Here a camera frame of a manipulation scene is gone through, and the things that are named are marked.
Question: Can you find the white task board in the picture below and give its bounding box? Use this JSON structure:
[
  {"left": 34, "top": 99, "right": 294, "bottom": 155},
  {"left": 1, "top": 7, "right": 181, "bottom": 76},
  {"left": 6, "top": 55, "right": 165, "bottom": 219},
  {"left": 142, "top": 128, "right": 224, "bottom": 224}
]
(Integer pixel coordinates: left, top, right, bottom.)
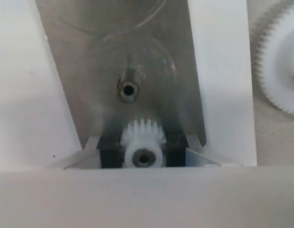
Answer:
[{"left": 0, "top": 0, "right": 258, "bottom": 170}]

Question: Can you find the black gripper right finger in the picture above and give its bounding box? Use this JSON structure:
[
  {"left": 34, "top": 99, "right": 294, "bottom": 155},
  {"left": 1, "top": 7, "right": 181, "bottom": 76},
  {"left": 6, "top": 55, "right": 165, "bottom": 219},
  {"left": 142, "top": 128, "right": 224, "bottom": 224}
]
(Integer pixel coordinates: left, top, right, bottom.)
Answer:
[{"left": 164, "top": 133, "right": 223, "bottom": 168}]

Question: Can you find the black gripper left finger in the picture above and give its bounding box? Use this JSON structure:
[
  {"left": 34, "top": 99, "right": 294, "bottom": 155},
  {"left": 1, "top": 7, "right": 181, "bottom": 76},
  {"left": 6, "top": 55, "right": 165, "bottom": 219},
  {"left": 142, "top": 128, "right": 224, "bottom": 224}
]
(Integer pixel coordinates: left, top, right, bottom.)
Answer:
[{"left": 63, "top": 136, "right": 126, "bottom": 170}]

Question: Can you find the white small gear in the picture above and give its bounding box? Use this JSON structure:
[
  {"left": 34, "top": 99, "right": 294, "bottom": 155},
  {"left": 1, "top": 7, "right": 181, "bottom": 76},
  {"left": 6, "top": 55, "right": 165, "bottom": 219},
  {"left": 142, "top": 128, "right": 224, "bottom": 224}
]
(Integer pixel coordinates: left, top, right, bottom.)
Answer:
[{"left": 120, "top": 118, "right": 167, "bottom": 169}]

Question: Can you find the white large gear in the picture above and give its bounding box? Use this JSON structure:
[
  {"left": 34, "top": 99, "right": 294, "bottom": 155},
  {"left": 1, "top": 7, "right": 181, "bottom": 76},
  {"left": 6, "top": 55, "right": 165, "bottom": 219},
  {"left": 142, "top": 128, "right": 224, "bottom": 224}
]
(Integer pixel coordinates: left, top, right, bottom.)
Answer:
[{"left": 252, "top": 3, "right": 294, "bottom": 118}]

